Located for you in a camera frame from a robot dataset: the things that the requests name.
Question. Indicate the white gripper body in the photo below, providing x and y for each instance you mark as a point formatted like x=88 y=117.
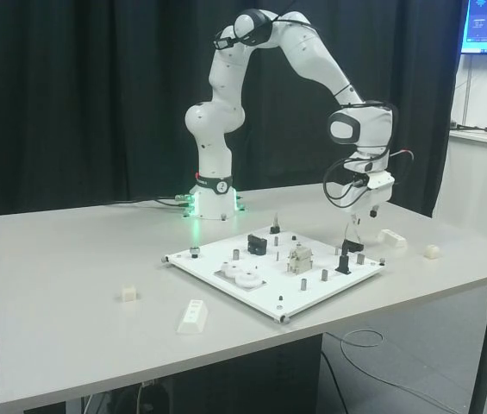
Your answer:
x=366 y=199

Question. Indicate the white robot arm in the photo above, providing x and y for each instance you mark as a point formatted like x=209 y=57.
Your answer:
x=221 y=90

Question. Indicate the long white peg holder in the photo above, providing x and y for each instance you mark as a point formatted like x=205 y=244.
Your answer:
x=191 y=317
x=393 y=238

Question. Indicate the metal square peg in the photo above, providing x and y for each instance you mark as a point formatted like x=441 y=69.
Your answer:
x=360 y=259

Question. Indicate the thick metal round peg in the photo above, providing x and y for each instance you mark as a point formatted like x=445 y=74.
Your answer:
x=235 y=254

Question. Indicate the black Ethernet plug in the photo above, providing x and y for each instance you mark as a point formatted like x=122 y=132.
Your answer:
x=353 y=246

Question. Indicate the black upright USB plug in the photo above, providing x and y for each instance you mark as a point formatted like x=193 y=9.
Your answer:
x=343 y=264

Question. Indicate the beige metal connector block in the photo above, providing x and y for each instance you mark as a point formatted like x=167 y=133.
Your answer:
x=299 y=261

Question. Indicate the small white cube holder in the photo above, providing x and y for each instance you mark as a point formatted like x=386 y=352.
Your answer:
x=433 y=252
x=129 y=293

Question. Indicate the metal upright plug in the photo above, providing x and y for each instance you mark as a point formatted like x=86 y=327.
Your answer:
x=276 y=225

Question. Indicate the black D-SUB plug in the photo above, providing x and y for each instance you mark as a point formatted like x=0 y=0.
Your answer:
x=257 y=244

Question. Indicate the white task board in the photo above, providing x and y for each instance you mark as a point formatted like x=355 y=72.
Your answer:
x=269 y=276

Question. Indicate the white cabinet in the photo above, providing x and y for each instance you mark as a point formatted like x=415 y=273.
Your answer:
x=480 y=185

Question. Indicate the white large gear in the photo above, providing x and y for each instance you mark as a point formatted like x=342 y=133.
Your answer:
x=247 y=279

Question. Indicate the white medium gear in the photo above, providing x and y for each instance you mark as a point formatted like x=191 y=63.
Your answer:
x=228 y=269

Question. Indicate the metal bolt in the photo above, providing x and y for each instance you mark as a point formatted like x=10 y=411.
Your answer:
x=194 y=252

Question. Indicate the black curtain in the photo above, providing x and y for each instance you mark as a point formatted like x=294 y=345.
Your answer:
x=75 y=99

